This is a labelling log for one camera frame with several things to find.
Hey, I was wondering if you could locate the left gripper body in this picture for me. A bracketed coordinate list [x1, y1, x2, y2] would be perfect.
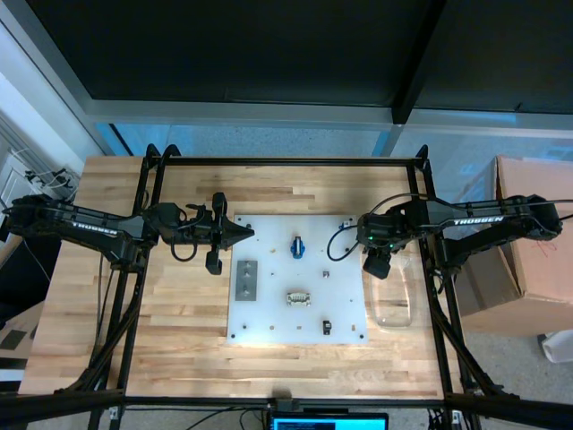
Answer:
[195, 192, 229, 275]

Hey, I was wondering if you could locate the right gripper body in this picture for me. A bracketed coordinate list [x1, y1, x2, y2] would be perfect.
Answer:
[361, 247, 392, 282]

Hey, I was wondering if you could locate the clear plastic container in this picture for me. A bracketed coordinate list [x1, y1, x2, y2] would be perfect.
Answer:
[370, 253, 416, 333]

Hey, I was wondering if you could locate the beige many-pin connector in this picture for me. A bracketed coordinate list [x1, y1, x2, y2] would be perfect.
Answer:
[286, 289, 312, 308]

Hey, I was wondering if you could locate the grey steel plate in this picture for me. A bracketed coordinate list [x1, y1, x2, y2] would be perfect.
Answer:
[234, 259, 260, 302]

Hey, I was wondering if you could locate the white task board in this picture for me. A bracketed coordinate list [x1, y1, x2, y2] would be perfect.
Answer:
[227, 213, 369, 346]

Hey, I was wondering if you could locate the cardboard box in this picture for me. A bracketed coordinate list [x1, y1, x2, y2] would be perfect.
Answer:
[458, 154, 573, 338]

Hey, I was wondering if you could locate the blue screen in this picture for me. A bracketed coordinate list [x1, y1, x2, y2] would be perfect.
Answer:
[268, 412, 389, 430]

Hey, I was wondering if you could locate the black cable loop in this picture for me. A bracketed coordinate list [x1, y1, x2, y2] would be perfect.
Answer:
[171, 239, 199, 262]
[326, 222, 364, 262]

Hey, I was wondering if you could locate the black frame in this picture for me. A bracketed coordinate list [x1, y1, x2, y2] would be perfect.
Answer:
[0, 142, 573, 430]

